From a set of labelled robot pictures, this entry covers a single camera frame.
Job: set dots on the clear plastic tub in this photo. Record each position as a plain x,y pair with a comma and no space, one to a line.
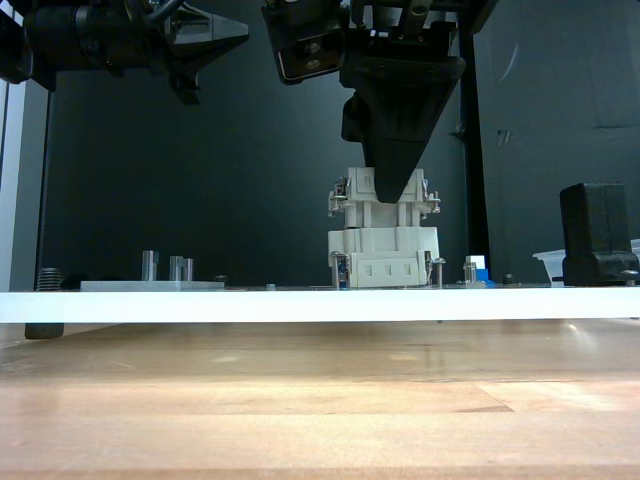
547,260

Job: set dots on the black screw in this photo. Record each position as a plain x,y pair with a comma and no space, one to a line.
220,279
508,279

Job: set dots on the black board foot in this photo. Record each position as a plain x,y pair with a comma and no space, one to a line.
44,331

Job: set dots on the grey metal plate with posts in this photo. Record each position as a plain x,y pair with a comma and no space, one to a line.
150,285

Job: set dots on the grey connector socket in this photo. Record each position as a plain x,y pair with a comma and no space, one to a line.
385,270

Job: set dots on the black aluminium frame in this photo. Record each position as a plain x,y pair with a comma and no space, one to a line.
472,200

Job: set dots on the blue clamp with grey plug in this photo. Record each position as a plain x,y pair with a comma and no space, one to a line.
343,283

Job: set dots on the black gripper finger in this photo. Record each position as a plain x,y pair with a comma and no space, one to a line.
192,75
400,125
351,122
227,27

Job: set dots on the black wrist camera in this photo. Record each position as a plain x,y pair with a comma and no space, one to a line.
310,57

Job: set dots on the grey threaded bolt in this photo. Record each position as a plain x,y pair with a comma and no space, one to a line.
48,278

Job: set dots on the white task board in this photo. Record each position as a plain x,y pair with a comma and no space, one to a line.
320,307

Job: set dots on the black connector housing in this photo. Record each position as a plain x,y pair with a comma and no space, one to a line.
595,225

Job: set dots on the grey HAN10E connector insert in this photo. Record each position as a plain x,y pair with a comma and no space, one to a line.
357,215

